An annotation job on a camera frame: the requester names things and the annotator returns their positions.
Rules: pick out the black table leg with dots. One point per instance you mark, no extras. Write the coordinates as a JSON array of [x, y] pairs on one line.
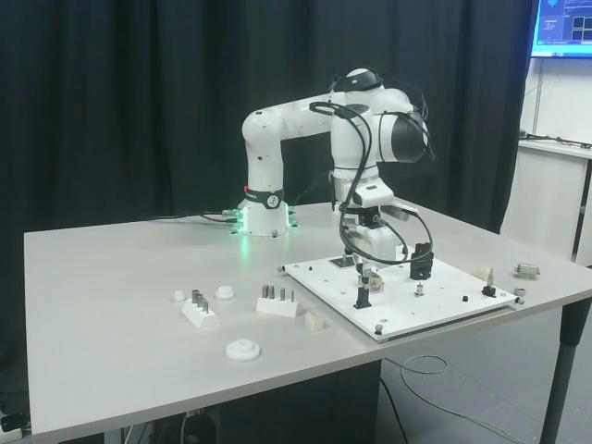
[[562, 370]]

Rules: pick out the white medium gear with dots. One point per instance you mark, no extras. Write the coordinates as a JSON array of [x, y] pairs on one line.
[[224, 292]]

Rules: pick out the large metal round peg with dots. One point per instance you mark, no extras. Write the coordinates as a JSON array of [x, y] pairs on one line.
[[194, 296]]

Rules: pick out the black box under table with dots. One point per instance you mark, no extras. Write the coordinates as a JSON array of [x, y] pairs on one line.
[[300, 407]]

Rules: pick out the cream plug holder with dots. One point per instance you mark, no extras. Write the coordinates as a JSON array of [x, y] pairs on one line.
[[316, 321], [482, 273]]

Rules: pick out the black USB plug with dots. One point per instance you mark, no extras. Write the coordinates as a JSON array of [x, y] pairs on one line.
[[363, 284]]

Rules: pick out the black curtains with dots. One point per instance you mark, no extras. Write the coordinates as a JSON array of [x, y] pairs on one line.
[[139, 92]]

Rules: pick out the white cabinet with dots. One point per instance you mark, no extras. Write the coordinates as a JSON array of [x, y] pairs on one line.
[[555, 199]]

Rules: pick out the metal bolt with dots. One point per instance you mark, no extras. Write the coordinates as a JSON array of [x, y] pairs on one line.
[[489, 277]]

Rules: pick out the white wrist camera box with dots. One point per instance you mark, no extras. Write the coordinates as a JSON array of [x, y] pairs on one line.
[[372, 195]]

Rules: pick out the metal BNC plug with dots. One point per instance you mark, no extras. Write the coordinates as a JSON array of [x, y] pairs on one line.
[[420, 289]]

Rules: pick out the white task board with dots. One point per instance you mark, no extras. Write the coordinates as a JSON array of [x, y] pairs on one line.
[[439, 305]]

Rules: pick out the white small gear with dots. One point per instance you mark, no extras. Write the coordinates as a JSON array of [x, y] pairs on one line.
[[177, 296]]

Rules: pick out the white large gear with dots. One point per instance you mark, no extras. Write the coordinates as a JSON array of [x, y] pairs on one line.
[[242, 350]]

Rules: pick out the white square peg holder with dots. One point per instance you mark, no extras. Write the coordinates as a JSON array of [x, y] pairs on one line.
[[279, 307]]

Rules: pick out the large metal square peg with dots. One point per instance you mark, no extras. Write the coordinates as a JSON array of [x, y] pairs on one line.
[[266, 292]]

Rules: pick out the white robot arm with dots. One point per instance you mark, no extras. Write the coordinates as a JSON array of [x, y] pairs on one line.
[[268, 139]]

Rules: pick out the blue screen monitor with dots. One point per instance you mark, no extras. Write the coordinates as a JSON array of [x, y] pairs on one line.
[[562, 28]]

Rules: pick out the metal nut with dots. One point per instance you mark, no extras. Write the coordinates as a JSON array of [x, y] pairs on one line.
[[520, 292]]

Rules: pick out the white round peg holder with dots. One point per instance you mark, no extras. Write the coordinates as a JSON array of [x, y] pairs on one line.
[[200, 316]]

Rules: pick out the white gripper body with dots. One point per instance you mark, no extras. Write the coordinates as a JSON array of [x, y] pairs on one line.
[[377, 245]]

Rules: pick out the flat white mounting plate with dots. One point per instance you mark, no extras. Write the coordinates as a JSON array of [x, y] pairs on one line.
[[401, 209]]

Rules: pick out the beige waterproof plug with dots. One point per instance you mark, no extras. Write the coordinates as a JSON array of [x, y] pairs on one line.
[[522, 269]]

